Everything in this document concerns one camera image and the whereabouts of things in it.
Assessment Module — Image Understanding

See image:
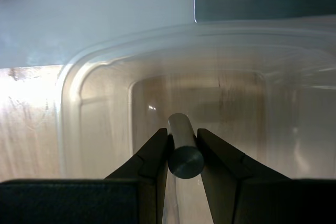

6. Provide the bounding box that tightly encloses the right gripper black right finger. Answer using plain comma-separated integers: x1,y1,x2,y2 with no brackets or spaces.
197,128,336,224

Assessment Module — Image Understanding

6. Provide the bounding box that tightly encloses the white taskboard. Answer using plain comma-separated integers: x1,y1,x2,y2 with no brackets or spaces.
0,0,196,68

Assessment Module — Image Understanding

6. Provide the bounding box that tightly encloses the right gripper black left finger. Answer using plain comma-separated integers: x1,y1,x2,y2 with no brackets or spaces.
0,127,169,224

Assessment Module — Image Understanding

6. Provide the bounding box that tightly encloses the thick metal cylinder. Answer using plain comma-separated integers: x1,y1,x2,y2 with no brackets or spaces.
167,112,205,180

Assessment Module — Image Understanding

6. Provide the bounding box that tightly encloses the clear plastic tub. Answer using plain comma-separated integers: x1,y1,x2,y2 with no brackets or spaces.
54,15,336,224

